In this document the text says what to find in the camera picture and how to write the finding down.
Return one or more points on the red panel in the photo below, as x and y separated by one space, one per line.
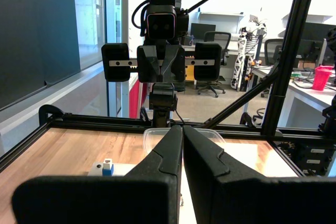
134 98

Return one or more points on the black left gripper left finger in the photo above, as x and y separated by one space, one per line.
105 200

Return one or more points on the small blue white connector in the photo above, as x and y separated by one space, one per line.
107 171

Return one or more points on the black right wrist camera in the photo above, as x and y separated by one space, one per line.
160 16

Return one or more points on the black monitor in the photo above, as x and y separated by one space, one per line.
202 30
317 37

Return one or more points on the black electronics box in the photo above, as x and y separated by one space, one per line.
296 155

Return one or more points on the red plastic basket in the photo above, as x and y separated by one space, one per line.
321 77

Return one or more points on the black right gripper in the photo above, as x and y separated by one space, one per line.
115 51

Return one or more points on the clear plastic tub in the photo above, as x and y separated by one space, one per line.
151 137

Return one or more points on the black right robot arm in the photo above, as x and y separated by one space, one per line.
162 98

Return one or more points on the white desk shelf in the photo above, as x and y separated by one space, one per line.
223 20

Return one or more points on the black office chair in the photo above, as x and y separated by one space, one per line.
217 39
271 48

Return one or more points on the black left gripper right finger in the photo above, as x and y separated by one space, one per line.
262 200

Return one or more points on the white lattice stand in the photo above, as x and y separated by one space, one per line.
240 61

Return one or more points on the white desk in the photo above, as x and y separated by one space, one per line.
309 95

